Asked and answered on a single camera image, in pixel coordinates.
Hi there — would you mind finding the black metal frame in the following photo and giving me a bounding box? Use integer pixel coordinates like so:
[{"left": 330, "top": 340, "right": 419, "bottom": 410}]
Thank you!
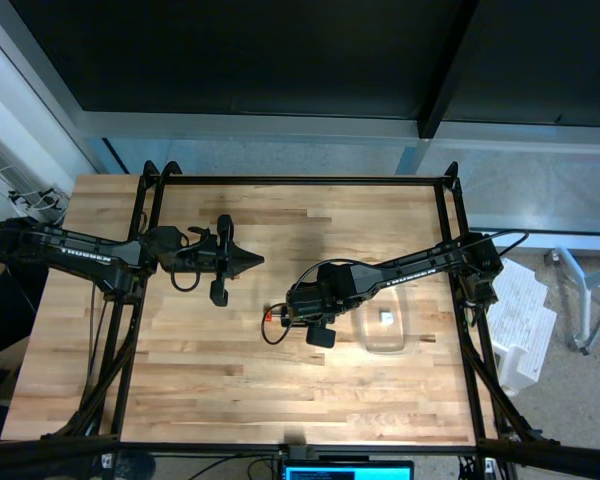
[{"left": 0, "top": 159, "right": 600, "bottom": 480}]

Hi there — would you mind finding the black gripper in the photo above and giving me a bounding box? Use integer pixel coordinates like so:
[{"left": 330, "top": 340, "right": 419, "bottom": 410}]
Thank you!
[
  {"left": 199, "top": 213, "right": 265, "bottom": 307},
  {"left": 285, "top": 282, "right": 339, "bottom": 348}
]

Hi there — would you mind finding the white foam packing block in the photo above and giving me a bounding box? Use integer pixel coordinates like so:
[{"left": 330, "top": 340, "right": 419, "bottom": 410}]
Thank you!
[{"left": 484, "top": 259, "right": 559, "bottom": 399}]

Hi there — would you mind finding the black vise with red knob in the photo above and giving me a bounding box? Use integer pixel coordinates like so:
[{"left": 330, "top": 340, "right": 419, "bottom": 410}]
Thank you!
[{"left": 263, "top": 307, "right": 309, "bottom": 330}]

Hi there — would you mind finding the black table level camera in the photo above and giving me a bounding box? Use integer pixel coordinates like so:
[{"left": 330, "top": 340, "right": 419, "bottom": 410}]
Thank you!
[{"left": 279, "top": 432, "right": 315, "bottom": 459}]

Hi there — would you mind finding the black and white cable bundle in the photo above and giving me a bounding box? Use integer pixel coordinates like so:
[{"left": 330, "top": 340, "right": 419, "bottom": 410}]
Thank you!
[{"left": 7, "top": 187, "right": 65, "bottom": 214}]

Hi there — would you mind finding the grey metal stand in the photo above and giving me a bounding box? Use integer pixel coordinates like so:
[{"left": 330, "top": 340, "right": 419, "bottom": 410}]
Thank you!
[{"left": 544, "top": 247, "right": 600, "bottom": 357}]

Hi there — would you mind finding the clear plastic tub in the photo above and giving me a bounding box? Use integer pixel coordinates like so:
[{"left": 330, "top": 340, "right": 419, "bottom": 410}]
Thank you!
[{"left": 349, "top": 285, "right": 421, "bottom": 357}]

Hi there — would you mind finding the laptop screen with blue edge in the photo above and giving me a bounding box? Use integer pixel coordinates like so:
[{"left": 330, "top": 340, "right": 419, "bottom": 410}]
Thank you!
[{"left": 278, "top": 459, "right": 415, "bottom": 480}]

